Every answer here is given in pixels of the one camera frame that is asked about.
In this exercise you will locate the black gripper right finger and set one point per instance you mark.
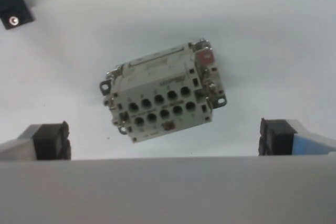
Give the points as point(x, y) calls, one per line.
point(275, 137)

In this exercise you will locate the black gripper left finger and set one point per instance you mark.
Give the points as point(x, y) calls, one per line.
point(51, 140)

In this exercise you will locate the white task board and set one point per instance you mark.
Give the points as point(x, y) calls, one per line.
point(183, 11)

